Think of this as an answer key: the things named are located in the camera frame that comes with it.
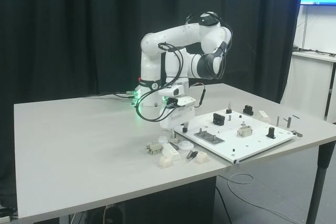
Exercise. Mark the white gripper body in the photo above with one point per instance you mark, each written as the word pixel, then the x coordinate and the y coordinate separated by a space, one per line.
pixel 178 116

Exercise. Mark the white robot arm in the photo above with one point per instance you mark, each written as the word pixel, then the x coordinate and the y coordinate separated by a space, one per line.
pixel 152 58

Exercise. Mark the long white peg holder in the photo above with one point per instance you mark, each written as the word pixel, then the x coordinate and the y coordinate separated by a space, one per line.
pixel 172 151

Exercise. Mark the thin metal round peg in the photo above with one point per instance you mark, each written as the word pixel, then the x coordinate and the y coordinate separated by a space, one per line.
pixel 277 120

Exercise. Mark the thick metal square peg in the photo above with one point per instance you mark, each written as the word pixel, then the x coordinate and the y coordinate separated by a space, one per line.
pixel 288 123

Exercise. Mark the white medium gear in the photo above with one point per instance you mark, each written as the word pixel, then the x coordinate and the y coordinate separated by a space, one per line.
pixel 186 146

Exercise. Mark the grey metal D-SUB plug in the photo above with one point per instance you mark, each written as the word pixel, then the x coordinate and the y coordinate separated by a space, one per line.
pixel 152 148

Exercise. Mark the black plug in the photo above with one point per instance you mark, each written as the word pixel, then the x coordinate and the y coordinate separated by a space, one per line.
pixel 192 155

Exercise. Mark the small white holder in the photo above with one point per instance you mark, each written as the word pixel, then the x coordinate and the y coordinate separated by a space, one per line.
pixel 201 157
pixel 165 161

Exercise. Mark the white task board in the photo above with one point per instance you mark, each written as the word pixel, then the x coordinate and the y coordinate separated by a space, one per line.
pixel 252 140

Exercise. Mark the white holder with holes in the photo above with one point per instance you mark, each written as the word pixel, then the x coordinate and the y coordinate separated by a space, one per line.
pixel 263 116

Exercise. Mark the white cabinet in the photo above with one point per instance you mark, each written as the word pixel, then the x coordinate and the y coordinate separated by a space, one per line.
pixel 309 82

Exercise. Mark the black curtain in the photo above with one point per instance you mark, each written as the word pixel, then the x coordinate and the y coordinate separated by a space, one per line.
pixel 78 24

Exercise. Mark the black table leg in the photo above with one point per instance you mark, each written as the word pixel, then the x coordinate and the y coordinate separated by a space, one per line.
pixel 321 176

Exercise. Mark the white camera box dark window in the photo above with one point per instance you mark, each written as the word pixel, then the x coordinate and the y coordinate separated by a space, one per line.
pixel 172 90

